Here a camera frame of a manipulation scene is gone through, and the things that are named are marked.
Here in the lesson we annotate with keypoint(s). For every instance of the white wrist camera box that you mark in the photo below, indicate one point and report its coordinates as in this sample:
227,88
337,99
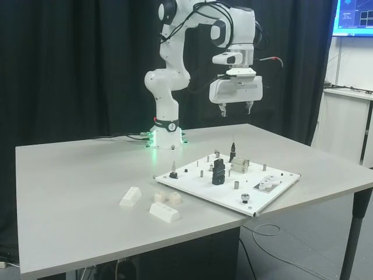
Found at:
223,59

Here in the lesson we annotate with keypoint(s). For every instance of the metal bolt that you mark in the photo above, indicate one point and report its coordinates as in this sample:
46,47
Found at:
245,198

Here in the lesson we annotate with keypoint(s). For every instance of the black curtain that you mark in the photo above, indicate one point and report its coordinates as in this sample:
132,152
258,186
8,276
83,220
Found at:
73,58

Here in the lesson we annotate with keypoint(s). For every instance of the white medium gear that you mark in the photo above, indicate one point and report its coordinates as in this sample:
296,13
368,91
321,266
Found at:
268,187

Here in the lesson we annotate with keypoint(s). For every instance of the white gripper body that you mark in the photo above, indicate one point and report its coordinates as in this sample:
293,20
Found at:
236,90

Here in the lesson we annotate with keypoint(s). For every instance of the dark grey table leg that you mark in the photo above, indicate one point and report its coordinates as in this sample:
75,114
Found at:
354,233

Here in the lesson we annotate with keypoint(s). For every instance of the white large gear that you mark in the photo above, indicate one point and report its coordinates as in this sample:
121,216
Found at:
274,178

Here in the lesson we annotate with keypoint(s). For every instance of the white peg holder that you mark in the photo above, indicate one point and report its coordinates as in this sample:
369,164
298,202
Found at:
165,212
130,196

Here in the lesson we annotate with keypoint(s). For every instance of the black D-SUB plug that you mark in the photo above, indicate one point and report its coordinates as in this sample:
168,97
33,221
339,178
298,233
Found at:
218,172

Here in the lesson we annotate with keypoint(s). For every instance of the black USB plug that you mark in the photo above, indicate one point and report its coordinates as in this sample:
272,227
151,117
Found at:
232,151

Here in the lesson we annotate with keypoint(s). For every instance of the white task board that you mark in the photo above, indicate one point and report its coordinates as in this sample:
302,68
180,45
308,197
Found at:
204,186

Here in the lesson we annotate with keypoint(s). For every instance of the white cabinet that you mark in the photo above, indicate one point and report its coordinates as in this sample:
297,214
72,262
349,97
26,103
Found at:
344,125

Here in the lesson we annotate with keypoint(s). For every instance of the thick metal round peg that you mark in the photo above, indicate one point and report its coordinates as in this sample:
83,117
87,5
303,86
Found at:
236,185

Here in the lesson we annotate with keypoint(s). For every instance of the small white plug holder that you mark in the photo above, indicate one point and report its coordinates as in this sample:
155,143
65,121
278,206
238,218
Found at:
160,196
175,198

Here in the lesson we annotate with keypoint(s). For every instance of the metal BNC plug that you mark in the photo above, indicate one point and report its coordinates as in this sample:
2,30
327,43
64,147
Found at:
211,168

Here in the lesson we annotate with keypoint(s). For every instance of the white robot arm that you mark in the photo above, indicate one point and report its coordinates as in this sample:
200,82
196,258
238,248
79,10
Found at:
166,102

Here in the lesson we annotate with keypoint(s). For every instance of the flat white mounting plate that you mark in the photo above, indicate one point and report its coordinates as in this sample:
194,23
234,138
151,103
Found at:
242,73

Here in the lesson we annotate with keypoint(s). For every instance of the blue screen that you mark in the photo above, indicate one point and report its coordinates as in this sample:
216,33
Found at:
354,17

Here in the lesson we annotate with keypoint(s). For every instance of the white small gear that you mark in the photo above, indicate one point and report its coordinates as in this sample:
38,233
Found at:
260,185

